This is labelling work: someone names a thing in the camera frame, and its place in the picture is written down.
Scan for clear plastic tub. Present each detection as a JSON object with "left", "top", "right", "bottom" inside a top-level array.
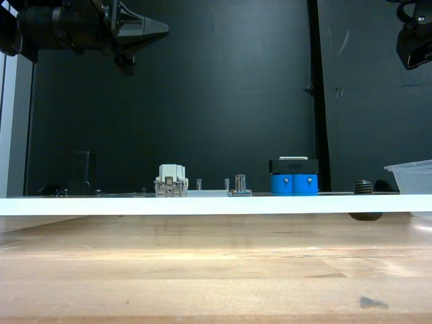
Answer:
[{"left": 383, "top": 159, "right": 432, "bottom": 219}]

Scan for black table frame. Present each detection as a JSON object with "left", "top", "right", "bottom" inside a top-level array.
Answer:
[{"left": 23, "top": 178, "right": 401, "bottom": 196}]

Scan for beige connector housing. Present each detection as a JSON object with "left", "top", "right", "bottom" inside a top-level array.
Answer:
[{"left": 153, "top": 164, "right": 189, "bottom": 198}]

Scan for black round bolt head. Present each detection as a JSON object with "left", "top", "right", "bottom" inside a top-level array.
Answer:
[{"left": 348, "top": 211, "right": 383, "bottom": 222}]

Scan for black M12 threaded bolt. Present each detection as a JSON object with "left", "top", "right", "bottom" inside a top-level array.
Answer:
[{"left": 353, "top": 181, "right": 373, "bottom": 195}]

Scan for small black socket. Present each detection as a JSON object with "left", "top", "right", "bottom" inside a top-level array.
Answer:
[{"left": 65, "top": 151, "right": 99, "bottom": 196}]

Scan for blue clamp with black connector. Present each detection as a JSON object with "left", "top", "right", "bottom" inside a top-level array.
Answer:
[{"left": 268, "top": 155, "right": 320, "bottom": 197}]

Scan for white board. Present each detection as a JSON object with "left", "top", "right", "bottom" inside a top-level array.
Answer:
[{"left": 0, "top": 194, "right": 432, "bottom": 217}]

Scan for black vertical post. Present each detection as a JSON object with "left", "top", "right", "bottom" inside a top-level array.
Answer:
[{"left": 306, "top": 0, "right": 331, "bottom": 194}]

